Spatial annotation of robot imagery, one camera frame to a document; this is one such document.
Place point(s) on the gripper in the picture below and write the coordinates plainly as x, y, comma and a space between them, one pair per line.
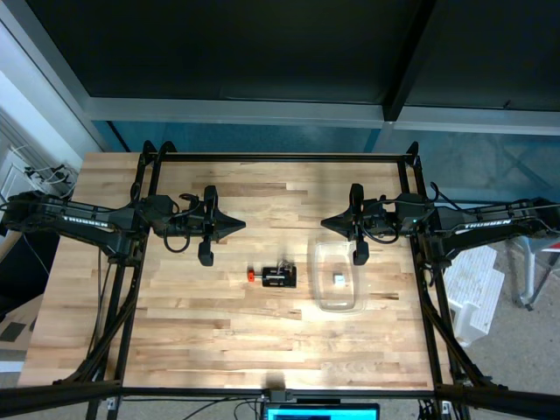
209, 227
359, 228

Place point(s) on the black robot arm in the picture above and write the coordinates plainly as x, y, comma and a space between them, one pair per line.
481, 226
87, 219

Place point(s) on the clear plastic tub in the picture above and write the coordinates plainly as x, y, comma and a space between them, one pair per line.
328, 297

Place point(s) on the black clamp with red knob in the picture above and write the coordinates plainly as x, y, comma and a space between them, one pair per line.
280, 280

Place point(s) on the white plastic step stool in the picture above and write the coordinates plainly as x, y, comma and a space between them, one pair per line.
474, 289

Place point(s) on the laptop with blue screen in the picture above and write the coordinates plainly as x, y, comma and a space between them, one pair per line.
321, 413

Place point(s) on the grey metal chair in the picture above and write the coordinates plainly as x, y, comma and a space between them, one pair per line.
529, 262

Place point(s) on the cardboard box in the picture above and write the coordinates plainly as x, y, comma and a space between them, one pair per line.
17, 324

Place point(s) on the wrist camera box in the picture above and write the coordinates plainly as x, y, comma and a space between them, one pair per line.
376, 208
191, 205

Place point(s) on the black metal frame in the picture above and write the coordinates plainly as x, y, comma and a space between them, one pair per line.
280, 157

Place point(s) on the black camera box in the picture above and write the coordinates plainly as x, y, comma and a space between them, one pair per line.
277, 394

